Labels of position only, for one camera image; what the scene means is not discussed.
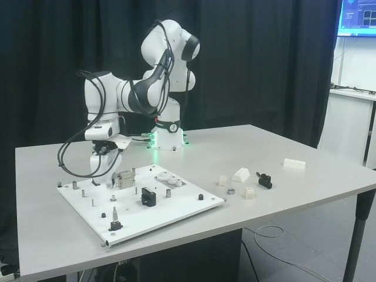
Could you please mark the black plug with holder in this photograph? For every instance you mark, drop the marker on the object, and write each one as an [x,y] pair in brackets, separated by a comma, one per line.
[264,180]

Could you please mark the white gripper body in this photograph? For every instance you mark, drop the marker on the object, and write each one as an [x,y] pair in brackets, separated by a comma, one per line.
[105,166]

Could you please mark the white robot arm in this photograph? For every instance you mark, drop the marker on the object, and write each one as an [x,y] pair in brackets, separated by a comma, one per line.
[101,88]

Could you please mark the white task board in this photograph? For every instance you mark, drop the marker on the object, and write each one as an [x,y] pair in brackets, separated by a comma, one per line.
[164,217]

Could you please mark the black curtain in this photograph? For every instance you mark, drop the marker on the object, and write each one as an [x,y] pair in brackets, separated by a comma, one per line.
[58,44]

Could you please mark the black box under table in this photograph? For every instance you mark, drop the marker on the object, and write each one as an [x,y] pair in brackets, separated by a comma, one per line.
[182,258]

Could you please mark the white cabinet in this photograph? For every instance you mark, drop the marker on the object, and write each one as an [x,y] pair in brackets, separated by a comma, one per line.
[349,126]

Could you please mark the long white flat holder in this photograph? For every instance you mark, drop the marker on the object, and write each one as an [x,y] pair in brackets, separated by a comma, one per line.
[294,163]

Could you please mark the blue screen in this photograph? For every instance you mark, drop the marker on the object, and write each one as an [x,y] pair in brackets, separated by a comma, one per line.
[357,16]

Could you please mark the metal socket block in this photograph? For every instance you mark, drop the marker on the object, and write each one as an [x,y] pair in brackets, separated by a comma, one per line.
[127,179]

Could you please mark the black D-SUB plug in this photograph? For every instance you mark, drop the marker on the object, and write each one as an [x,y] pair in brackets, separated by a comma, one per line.
[148,196]

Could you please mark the white large gear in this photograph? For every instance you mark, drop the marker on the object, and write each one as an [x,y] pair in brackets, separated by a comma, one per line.
[163,177]

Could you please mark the long white sloped holder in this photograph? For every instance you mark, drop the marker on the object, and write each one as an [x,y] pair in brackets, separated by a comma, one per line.
[241,175]

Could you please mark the small white holder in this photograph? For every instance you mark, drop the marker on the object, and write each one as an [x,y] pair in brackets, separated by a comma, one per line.
[222,180]
[249,192]

